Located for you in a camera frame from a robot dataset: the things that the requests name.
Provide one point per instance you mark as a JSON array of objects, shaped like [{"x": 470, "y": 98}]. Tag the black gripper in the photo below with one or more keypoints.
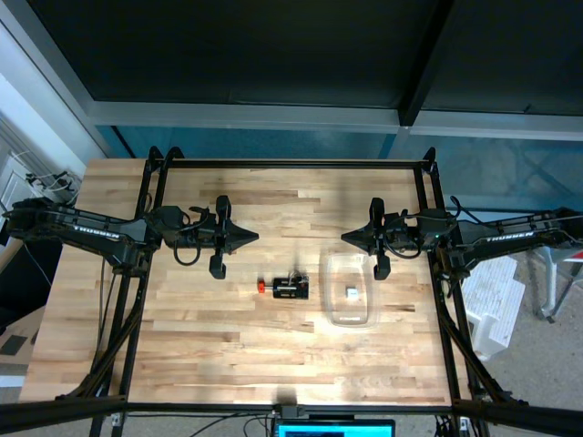
[
  {"x": 378, "y": 236},
  {"x": 222, "y": 236}
]

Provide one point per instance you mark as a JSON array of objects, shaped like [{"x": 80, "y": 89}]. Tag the red RCA plug braided tail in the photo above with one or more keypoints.
[{"x": 304, "y": 278}]

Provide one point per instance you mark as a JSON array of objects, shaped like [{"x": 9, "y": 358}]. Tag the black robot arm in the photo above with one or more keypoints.
[
  {"x": 501, "y": 234},
  {"x": 91, "y": 230}
]

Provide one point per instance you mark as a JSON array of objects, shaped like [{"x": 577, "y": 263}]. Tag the clear plastic tub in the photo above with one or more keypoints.
[{"x": 350, "y": 273}]

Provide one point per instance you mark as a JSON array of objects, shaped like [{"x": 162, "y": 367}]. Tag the white foam block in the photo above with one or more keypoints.
[{"x": 351, "y": 294}]

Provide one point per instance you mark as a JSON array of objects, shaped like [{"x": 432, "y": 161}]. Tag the black clamp with red knob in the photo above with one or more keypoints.
[{"x": 287, "y": 291}]

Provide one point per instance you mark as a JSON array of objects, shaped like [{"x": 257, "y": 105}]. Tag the white stepped plastic stool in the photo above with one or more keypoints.
[{"x": 492, "y": 309}]

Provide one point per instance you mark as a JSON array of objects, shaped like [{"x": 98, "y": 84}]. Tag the grey metal stand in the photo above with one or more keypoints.
[{"x": 549, "y": 282}]

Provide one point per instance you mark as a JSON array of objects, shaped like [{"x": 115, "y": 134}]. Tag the blue lit laptop screen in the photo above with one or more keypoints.
[{"x": 332, "y": 430}]

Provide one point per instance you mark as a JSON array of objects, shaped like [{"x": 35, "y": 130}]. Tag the flat cardboard box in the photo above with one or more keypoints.
[{"x": 23, "y": 328}]

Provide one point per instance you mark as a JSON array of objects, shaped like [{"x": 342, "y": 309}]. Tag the small black camera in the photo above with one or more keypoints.
[{"x": 288, "y": 411}]

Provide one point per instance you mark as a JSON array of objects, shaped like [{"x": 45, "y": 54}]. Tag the black aluminium frame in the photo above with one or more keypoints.
[{"x": 54, "y": 412}]

